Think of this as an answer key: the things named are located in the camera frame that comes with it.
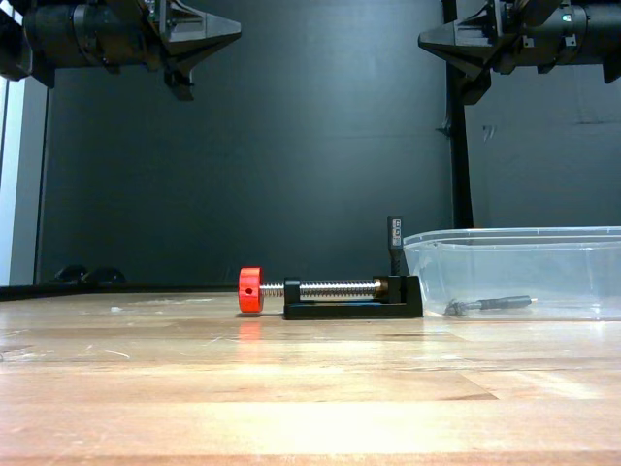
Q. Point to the clear plastic container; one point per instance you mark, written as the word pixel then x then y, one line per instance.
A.
pixel 514 272

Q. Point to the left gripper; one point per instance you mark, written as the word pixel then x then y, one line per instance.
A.
pixel 174 19

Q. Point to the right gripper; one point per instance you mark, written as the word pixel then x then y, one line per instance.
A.
pixel 514 39

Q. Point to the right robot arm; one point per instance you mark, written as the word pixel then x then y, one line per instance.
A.
pixel 592 34

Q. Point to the black clamp with red knob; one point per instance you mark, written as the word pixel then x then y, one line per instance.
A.
pixel 349 303

